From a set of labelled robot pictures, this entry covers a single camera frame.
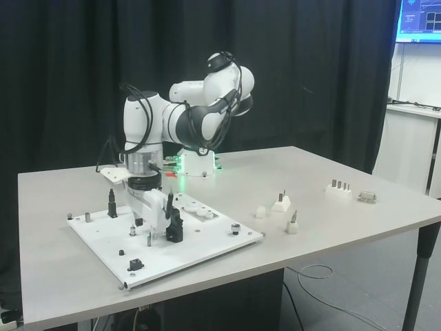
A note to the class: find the black D-SUB plug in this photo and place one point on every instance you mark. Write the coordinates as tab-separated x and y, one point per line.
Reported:
174	227

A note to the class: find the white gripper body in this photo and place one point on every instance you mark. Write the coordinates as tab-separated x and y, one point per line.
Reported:
153	210

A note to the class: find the white single plug holder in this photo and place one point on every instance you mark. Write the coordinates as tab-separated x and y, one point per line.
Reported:
292	228

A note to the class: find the black waterproof plug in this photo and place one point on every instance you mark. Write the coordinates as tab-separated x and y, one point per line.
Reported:
112	207

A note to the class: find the short metal round peg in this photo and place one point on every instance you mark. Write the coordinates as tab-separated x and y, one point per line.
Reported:
87	218

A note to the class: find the white round peg holder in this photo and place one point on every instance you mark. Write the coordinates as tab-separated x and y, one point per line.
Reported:
339	193

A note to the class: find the metal square peg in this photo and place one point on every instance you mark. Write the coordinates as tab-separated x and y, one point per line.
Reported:
281	196

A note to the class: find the metal BNC plug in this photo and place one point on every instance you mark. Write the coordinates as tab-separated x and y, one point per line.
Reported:
132	231

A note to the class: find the blue screen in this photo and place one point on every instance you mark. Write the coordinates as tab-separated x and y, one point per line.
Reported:
420	20

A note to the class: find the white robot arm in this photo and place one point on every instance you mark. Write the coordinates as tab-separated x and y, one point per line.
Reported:
213	86

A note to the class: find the grey D-SUB connector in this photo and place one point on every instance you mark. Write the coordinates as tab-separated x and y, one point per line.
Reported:
366	197

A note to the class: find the white large gear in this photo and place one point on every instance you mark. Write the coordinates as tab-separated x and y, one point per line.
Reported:
208	215

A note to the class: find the metal bolt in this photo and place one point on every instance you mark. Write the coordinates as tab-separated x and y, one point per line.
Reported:
235	229

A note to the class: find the white cabinet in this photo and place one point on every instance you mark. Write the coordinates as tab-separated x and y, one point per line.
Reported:
410	145

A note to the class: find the small empty white holder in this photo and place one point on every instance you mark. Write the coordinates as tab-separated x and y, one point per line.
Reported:
262	212

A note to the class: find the black curtain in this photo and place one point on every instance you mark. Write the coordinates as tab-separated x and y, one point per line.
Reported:
69	69

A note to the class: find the grey table leg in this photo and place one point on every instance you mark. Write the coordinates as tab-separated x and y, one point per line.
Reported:
418	276

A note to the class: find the metal plug with tip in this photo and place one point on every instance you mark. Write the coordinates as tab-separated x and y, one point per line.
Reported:
295	216

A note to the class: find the thick metal round peg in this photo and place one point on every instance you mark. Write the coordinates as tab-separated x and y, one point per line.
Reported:
334	183

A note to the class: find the black cabinet under table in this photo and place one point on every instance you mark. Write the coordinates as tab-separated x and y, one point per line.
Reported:
220	300

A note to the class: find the white task board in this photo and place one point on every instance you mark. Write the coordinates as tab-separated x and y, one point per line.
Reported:
193	248

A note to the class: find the white medium gear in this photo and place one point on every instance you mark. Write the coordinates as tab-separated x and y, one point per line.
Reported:
199	211

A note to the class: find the white square peg holder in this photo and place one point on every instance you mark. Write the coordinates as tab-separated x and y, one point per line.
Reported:
280	206

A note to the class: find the flat white mounting plate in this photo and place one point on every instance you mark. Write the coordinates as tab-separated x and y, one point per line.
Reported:
113	174

